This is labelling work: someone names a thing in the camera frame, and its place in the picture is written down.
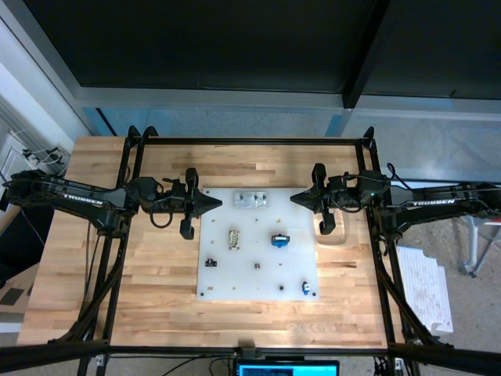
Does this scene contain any power strip with plugs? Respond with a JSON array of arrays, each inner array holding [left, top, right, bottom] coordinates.
[[21, 146, 71, 173]]

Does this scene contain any black room pillar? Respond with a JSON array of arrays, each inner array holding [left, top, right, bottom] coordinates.
[[342, 0, 392, 110]]

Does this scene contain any grey metal stand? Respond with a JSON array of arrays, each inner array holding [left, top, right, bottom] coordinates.
[[453, 213, 501, 279]]

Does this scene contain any white foam block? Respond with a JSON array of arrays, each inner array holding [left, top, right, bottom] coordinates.
[[395, 245, 455, 334]]

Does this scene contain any cardboard box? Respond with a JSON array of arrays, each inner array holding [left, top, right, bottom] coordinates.
[[0, 262, 40, 318]]

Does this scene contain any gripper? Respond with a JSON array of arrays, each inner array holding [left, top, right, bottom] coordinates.
[[158, 167, 223, 240], [289, 163, 356, 236]]

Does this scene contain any aluminium block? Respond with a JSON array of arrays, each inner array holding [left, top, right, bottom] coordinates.
[[233, 191, 270, 210]]

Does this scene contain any small black table camera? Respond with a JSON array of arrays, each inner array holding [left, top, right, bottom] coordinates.
[[234, 339, 261, 360]]

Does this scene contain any white taskboard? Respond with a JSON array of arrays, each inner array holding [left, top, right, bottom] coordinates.
[[194, 187, 321, 302]]

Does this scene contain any blue-edged laptop screen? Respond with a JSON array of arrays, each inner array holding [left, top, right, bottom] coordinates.
[[233, 360, 341, 376]]

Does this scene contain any clear plastic tub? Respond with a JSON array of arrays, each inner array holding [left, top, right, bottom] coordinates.
[[315, 211, 352, 252]]

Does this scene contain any black metal frame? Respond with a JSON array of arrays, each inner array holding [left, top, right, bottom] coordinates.
[[0, 125, 501, 376]]

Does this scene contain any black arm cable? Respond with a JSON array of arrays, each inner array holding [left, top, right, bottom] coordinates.
[[150, 203, 176, 230]]

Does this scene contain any black equipment case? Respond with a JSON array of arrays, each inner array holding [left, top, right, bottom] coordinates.
[[0, 207, 50, 289]]

